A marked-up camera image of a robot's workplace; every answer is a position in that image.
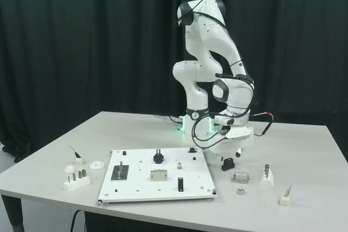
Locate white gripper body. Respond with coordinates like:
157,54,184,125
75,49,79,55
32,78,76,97
210,127,256,160

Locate black D-SUB plug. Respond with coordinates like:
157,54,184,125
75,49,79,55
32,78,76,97
221,157,235,172

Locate metal rectangular connector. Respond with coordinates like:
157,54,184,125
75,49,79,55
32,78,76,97
231,171,247,184

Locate white stepped holder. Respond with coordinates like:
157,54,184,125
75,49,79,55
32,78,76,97
259,173,274,187

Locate black round plug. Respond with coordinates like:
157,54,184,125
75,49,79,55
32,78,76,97
153,149,165,164

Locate white task board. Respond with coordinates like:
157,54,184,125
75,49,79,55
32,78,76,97
97,147,219,206

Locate white peg holder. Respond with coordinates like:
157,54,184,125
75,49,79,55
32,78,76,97
63,176,91,191

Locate black curtains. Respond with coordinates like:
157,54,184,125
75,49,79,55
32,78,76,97
0,0,348,164

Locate dark table leg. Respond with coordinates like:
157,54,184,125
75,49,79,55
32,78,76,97
0,195,22,232

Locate black looped cable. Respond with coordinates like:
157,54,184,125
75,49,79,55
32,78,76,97
191,112,228,150

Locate black cable at arm foot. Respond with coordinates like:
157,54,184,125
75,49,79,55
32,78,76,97
153,113,182,126

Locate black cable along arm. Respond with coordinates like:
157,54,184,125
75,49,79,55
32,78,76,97
173,6,257,105

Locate Ethernet plug with cable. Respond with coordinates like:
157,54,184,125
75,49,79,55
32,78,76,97
67,145,82,160

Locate black cable under table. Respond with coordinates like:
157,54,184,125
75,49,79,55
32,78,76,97
71,210,85,232

